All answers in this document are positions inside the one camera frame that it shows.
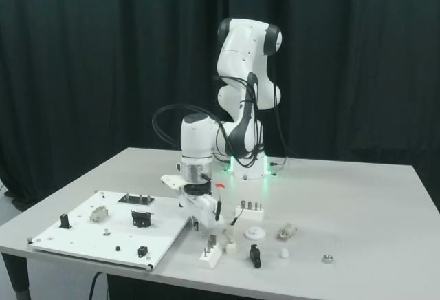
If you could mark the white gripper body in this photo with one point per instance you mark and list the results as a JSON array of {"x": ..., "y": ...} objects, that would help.
[{"x": 203, "y": 210}]

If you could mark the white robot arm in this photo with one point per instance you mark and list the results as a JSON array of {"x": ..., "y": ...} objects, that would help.
[{"x": 240, "y": 55}]

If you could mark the medium metal square peg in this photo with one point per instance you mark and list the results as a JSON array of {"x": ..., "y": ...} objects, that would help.
[{"x": 210, "y": 241}]

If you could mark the white square peg holder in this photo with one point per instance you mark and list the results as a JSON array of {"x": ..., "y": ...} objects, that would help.
[{"x": 208, "y": 261}]

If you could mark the large metal round peg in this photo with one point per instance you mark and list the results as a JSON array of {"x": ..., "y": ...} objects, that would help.
[{"x": 242, "y": 205}]

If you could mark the small white plug holder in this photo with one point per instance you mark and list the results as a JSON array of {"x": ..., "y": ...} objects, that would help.
[{"x": 231, "y": 246}]

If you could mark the medium metal round peg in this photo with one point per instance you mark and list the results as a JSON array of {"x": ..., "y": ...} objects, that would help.
[{"x": 248, "y": 205}]

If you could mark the white round peg holder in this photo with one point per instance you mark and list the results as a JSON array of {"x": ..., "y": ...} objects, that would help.
[{"x": 251, "y": 214}]

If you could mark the white large gear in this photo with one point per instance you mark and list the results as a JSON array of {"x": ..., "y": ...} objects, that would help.
[{"x": 255, "y": 234}]

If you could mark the black D-SUB plug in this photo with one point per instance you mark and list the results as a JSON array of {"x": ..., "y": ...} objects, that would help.
[{"x": 254, "y": 255}]

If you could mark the white small gear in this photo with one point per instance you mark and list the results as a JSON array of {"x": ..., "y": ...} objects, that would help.
[{"x": 283, "y": 253}]

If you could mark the white task board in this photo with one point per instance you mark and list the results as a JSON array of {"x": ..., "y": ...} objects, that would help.
[{"x": 68, "y": 241}]

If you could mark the metal nut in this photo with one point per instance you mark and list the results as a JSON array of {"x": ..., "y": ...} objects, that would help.
[{"x": 326, "y": 258}]

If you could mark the black curtain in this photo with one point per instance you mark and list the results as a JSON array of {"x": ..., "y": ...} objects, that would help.
[{"x": 103, "y": 55}]

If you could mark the dark grey table leg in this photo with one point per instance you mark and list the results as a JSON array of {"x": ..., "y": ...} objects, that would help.
[{"x": 15, "y": 279}]

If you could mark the white flat camera plate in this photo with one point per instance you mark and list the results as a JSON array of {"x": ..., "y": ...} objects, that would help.
[{"x": 172, "y": 181}]

